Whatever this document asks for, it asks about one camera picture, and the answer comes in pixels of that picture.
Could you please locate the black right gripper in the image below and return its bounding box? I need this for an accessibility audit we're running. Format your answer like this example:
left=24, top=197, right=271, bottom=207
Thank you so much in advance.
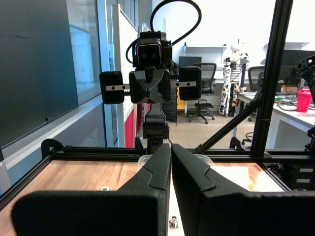
left=99, top=66, right=202, bottom=105

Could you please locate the black office chair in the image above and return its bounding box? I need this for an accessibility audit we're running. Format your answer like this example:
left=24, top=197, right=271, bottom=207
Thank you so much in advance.
left=188, top=62, right=218, bottom=124

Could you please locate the dark computer monitor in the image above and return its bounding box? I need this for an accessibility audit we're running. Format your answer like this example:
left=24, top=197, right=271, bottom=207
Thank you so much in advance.
left=280, top=50, right=315, bottom=86
left=178, top=56, right=202, bottom=68

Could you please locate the red plastic container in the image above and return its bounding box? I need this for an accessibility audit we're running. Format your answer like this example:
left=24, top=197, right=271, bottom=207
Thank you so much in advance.
left=296, top=88, right=313, bottom=113

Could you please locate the black padded cover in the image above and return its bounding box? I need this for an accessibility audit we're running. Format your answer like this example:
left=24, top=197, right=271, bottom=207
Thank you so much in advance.
left=161, top=87, right=178, bottom=123

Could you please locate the red cabinet panel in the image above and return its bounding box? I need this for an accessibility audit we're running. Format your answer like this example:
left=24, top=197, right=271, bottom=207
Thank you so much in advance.
left=124, top=108, right=143, bottom=148

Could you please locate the white and black robot figure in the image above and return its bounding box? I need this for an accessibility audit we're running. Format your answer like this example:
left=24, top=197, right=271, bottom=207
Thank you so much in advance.
left=220, top=39, right=250, bottom=117

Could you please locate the clear plastic tub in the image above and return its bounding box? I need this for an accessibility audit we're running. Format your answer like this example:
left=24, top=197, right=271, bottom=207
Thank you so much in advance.
left=137, top=152, right=215, bottom=173

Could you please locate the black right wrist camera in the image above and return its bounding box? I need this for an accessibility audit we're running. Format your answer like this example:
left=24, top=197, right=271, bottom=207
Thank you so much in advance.
left=135, top=37, right=163, bottom=69

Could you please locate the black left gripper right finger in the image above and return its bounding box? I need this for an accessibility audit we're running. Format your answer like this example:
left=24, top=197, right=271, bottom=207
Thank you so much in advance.
left=171, top=145, right=315, bottom=236

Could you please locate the white office desk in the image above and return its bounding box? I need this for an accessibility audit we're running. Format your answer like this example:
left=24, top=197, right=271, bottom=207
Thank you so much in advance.
left=236, top=92, right=315, bottom=150

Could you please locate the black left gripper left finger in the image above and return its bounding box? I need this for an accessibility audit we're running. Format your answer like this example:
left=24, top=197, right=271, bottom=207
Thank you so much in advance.
left=11, top=144, right=172, bottom=236

